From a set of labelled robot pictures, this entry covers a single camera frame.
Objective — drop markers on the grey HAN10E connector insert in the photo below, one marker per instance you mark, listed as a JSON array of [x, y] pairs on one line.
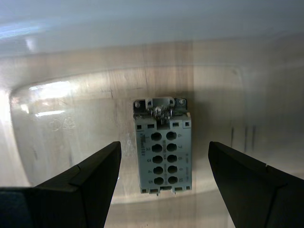
[[163, 142]]

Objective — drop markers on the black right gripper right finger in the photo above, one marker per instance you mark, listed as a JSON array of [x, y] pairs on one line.
[[261, 202]]

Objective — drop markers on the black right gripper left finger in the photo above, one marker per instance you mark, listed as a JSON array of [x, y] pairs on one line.
[[71, 204]]

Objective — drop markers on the clear plastic tub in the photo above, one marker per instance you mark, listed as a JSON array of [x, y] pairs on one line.
[[71, 107]]

